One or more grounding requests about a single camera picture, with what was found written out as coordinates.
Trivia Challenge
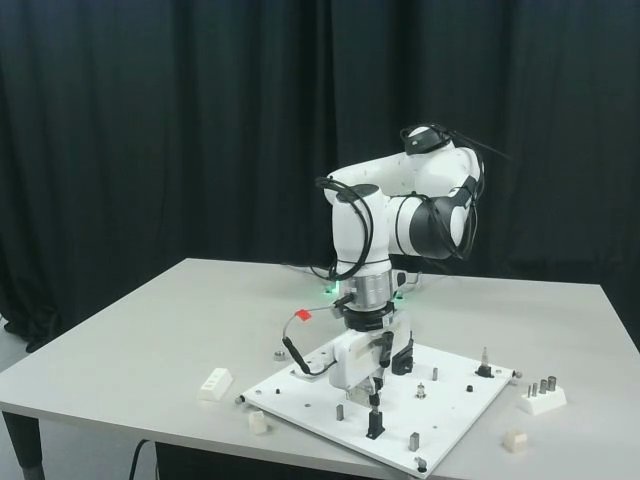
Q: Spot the black cable under table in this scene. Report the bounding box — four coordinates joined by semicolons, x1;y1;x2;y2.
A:
129;438;157;480

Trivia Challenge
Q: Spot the black curtain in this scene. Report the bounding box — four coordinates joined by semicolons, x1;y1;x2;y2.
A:
0;0;640;354

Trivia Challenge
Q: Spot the black cable on table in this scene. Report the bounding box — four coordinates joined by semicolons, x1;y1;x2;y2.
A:
281;260;342;282

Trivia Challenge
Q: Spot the black table leg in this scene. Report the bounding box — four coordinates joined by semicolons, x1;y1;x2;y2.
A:
1;411;42;480

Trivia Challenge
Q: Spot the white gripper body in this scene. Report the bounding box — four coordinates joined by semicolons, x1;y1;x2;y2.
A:
327;315;415;394

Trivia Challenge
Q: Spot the white task board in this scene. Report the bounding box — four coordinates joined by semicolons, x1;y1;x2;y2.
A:
234;342;524;474

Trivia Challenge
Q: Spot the white peg holder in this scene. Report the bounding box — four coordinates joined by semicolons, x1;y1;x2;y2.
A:
515;385;569;416

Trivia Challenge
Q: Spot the white slotted plug holder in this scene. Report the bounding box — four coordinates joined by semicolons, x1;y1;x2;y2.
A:
196;367;235;402

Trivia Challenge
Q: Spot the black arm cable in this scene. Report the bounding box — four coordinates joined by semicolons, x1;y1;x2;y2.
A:
399;121;516;262
316;175;386;282

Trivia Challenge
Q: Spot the black rod with red tag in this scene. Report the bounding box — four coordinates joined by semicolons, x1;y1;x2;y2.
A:
279;297;351;377

